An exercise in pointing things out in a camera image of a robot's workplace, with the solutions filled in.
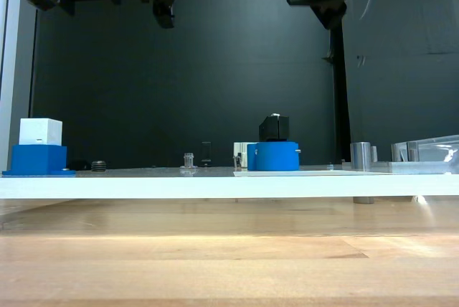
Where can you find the white task board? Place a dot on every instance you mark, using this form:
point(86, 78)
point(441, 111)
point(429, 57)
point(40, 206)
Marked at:
point(143, 185)

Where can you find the white connector housing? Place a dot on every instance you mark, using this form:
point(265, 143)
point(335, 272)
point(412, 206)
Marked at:
point(242, 154)

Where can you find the black wall post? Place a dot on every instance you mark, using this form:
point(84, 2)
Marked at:
point(340, 106)

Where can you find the blue square socket base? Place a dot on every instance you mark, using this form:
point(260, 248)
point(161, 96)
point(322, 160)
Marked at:
point(36, 160)

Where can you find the white cube plug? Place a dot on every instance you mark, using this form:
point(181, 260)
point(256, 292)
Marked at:
point(40, 131)

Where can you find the black clamp block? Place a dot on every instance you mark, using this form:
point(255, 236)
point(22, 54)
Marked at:
point(275, 129)

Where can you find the black board corner screw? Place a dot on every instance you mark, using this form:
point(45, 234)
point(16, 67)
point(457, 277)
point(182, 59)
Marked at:
point(206, 151)

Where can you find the blue round mount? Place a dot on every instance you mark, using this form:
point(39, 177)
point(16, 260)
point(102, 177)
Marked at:
point(276, 156)

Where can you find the silver 16mm metal cylinder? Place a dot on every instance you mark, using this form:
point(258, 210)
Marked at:
point(360, 156)

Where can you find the grey metal block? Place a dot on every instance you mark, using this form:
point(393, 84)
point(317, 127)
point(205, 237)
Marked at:
point(416, 168)

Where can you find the clear plastic tub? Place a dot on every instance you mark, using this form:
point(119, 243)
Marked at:
point(437, 147)

